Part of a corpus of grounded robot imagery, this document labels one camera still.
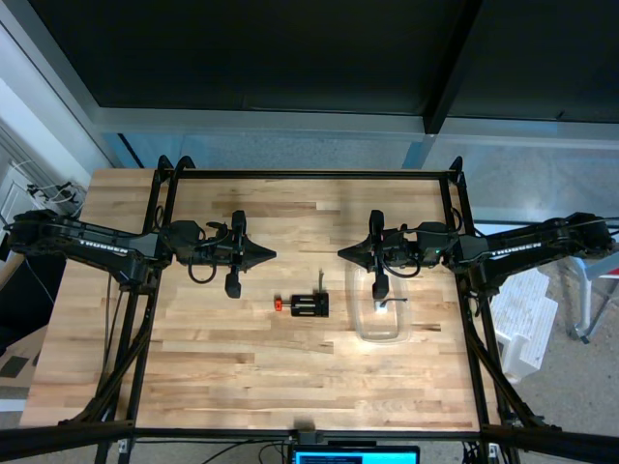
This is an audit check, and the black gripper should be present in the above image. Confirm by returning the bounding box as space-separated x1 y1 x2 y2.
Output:
337 211 420 299
205 211 278 299

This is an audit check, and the black clamp with orange knob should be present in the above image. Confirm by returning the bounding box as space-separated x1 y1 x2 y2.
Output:
273 291 331 319

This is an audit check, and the clear plastic tub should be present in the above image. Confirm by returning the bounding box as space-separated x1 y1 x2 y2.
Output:
346 264 413 344

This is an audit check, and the white moulded foam packaging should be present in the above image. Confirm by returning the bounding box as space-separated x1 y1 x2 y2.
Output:
487 268 560 386

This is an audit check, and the blue-edged laptop screen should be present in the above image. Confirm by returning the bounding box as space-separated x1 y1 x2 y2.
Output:
288 444 421 464

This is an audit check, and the chair with grey metal legs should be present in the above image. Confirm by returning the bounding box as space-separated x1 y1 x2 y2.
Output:
560 255 619 345

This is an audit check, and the brown cardboard box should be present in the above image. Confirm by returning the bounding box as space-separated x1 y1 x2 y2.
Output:
0 323 49 388

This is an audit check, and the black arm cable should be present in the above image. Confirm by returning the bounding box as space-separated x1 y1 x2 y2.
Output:
384 222 425 280
187 220 229 285

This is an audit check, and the black metal frame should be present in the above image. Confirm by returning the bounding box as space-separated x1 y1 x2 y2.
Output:
0 154 619 464

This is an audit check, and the black table-level camera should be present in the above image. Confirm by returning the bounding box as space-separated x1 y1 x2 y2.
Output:
292 418 321 445

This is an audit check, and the white and black cable bundle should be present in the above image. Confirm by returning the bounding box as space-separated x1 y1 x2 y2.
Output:
12 161 86 207

